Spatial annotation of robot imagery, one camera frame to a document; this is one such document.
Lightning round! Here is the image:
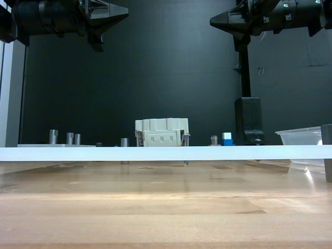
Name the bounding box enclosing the thick grey metal bar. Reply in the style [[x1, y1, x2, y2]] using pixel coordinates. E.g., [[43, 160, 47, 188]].
[[321, 124, 332, 183]]

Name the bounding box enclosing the short silver metal bar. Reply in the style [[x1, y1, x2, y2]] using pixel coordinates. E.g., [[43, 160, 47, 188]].
[[120, 137, 130, 165]]

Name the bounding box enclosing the white taskboard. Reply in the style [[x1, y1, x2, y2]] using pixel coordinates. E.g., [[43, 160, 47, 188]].
[[0, 144, 332, 162]]

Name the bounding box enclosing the blue and white plug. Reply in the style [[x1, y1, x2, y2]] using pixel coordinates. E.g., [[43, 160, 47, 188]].
[[221, 132, 234, 147]]

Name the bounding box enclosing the beige connector housing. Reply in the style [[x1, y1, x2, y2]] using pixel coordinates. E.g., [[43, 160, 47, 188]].
[[134, 117, 192, 148]]

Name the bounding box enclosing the clear plastic tub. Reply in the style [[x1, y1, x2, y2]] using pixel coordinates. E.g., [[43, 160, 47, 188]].
[[274, 126, 325, 167]]

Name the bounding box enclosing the grey metal plate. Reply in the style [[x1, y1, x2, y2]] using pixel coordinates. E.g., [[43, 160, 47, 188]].
[[17, 143, 97, 148]]

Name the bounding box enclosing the black partition post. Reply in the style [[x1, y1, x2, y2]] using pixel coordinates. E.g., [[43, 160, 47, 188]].
[[232, 36, 252, 99]]

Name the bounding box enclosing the grey aluminium partition frame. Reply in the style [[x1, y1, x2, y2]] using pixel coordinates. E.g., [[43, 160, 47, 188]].
[[0, 40, 27, 148]]

